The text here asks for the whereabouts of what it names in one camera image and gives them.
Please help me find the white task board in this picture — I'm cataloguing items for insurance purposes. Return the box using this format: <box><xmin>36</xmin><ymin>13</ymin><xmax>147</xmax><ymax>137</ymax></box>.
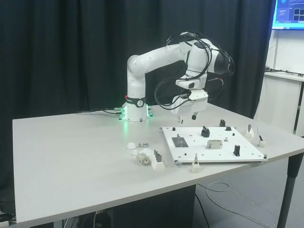
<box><xmin>158</xmin><ymin>125</ymin><xmax>268</xmax><ymax>166</ymax></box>

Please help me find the black table leg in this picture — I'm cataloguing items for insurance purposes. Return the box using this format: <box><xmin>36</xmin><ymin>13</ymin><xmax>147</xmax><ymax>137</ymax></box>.
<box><xmin>277</xmin><ymin>156</ymin><xmax>299</xmax><ymax>228</ymax></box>

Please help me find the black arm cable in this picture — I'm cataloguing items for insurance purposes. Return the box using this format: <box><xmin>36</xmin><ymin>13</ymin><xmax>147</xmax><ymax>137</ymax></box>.
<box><xmin>166</xmin><ymin>31</ymin><xmax>235</xmax><ymax>76</ymax></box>

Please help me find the black controller box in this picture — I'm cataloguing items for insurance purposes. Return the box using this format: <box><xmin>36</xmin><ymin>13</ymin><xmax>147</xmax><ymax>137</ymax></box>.
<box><xmin>104</xmin><ymin>182</ymin><xmax>198</xmax><ymax>228</ymax></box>

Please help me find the thin black rod red tag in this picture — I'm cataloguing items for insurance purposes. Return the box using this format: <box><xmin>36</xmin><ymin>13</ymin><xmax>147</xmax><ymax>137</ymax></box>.
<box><xmin>208</xmin><ymin>76</ymin><xmax>225</xmax><ymax>103</ymax></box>

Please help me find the black base cable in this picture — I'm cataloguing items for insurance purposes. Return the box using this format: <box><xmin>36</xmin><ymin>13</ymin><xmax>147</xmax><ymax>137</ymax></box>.
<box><xmin>79</xmin><ymin>108</ymin><xmax>125</xmax><ymax>115</ymax></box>

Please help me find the black camera cable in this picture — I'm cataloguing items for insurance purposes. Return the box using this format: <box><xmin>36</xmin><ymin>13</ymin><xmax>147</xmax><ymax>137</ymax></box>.
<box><xmin>154</xmin><ymin>77</ymin><xmax>188</xmax><ymax>110</ymax></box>

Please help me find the grey floor cable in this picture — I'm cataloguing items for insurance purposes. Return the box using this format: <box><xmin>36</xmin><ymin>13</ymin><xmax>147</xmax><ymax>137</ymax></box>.
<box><xmin>194</xmin><ymin>181</ymin><xmax>304</xmax><ymax>228</ymax></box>

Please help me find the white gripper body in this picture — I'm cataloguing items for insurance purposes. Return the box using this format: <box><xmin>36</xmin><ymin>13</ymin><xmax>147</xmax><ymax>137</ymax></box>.
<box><xmin>171</xmin><ymin>95</ymin><xmax>209</xmax><ymax>117</ymax></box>

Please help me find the white cabinet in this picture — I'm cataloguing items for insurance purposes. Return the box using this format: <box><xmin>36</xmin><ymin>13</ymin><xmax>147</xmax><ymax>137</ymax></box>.
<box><xmin>257</xmin><ymin>71</ymin><xmax>304</xmax><ymax>137</ymax></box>

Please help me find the black curtain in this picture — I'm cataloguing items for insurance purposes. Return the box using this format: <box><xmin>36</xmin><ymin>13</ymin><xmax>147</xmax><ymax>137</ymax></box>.
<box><xmin>0</xmin><ymin>0</ymin><xmax>278</xmax><ymax>214</ymax></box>

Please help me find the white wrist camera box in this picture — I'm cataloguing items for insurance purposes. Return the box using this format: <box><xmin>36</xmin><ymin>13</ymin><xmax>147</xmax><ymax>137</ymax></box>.
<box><xmin>175</xmin><ymin>79</ymin><xmax>201</xmax><ymax>91</ymax></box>

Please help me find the blue screen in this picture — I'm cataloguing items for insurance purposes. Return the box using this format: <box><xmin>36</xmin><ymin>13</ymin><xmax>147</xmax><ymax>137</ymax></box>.
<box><xmin>272</xmin><ymin>0</ymin><xmax>304</xmax><ymax>30</ymax></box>

